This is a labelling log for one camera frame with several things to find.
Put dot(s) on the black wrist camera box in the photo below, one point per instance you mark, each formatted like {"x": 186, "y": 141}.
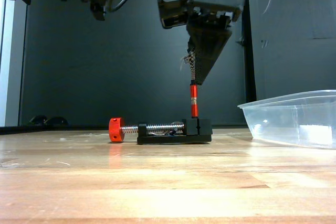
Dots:
{"x": 170, "y": 11}

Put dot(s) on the red rca socket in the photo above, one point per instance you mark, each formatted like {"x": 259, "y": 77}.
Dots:
{"x": 194, "y": 110}

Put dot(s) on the black clamp hub red knob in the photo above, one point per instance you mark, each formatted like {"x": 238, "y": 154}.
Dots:
{"x": 170, "y": 140}

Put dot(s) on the clear plastic tub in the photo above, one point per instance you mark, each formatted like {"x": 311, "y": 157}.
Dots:
{"x": 275, "y": 121}

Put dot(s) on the black curved frame bracket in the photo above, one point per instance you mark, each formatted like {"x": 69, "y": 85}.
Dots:
{"x": 56, "y": 121}

